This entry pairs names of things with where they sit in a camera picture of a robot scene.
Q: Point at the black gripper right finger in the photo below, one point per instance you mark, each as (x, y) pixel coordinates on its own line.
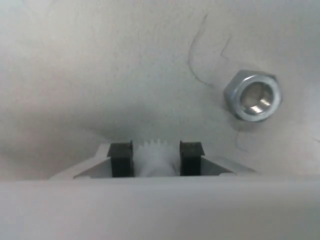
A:
(190, 160)

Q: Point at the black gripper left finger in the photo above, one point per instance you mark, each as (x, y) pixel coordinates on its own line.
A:
(121, 160)

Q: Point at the silver metal hex nut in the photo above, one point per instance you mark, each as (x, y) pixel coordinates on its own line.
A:
(235, 100)

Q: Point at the white small gear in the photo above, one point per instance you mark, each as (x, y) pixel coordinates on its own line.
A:
(155, 158)

